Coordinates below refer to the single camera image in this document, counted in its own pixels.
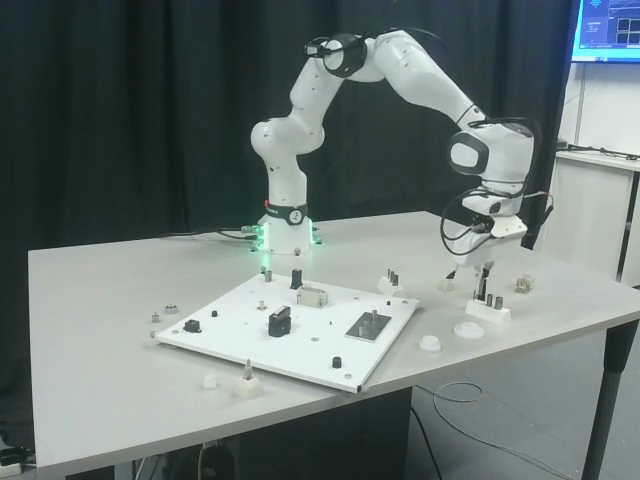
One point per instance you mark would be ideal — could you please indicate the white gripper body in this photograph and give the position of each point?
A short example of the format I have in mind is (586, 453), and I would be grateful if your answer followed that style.
(470, 252)

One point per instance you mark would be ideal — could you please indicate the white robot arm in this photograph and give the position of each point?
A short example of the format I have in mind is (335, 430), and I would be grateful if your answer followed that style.
(295, 100)

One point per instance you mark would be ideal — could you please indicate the white round peg holder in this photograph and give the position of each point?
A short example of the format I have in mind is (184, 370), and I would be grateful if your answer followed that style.
(487, 316)

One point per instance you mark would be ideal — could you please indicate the white square peg holder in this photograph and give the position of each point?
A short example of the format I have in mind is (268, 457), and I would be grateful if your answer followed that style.
(390, 290)

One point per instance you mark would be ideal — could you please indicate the small white plug holder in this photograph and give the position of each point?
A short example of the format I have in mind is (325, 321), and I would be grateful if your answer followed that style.
(446, 285)

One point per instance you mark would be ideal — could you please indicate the grey D-SUB plug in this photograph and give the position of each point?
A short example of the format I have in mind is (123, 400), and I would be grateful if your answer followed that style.
(523, 285)

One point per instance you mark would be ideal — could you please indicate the white large gear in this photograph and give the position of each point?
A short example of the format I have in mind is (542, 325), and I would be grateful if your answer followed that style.
(468, 331)

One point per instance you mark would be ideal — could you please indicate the black rod with red tag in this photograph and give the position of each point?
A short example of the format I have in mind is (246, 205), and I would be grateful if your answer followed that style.
(531, 235)

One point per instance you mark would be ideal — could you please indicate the white medium gear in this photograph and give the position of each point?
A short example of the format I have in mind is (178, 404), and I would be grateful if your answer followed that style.
(429, 344)

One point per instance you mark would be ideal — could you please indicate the white cabinet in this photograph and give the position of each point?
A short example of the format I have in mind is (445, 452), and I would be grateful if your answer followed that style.
(595, 215)

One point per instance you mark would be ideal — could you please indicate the white task board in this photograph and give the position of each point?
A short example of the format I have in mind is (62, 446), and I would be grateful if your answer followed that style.
(300, 345)

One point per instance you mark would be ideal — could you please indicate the black table leg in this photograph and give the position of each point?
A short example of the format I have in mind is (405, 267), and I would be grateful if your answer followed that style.
(607, 395)

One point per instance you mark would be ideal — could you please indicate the metal bolt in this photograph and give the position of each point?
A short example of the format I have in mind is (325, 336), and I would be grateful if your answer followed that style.
(246, 369)

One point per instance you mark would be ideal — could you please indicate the white bolt holder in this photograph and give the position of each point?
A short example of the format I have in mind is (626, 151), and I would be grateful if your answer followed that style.
(247, 387)

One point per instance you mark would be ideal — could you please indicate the blue screen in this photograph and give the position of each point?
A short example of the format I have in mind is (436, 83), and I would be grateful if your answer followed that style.
(607, 30)

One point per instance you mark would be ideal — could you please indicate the black curtain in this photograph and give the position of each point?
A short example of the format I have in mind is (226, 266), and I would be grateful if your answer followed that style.
(125, 125)

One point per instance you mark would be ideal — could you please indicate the white power strip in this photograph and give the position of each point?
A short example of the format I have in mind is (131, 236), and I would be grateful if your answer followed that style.
(12, 457)

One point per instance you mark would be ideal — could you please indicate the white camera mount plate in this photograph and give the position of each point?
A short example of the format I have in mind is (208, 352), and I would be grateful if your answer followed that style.
(507, 227)

